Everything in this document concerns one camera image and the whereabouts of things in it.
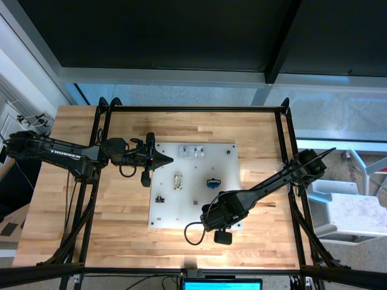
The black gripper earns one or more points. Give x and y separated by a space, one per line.
219 223
148 158

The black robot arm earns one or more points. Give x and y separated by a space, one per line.
65 154
272 181

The white board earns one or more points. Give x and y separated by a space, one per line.
169 163

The clear acrylic block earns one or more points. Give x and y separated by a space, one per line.
189 154

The beige connector housing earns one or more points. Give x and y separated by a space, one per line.
178 182

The black clamp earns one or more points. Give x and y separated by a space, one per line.
159 199

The blue and black connector block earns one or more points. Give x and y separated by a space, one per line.
213 182

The blue laptop screen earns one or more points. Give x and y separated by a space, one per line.
220 285

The white plastic stool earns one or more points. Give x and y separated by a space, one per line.
353 211

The grey metal stand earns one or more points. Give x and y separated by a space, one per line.
361 169

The flat cardboard box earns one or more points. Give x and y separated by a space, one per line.
15 223

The black table-level camera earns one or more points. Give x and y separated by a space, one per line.
192 273

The black aluminium frame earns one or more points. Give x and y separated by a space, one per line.
193 109

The black window post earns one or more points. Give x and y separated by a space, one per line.
281 45

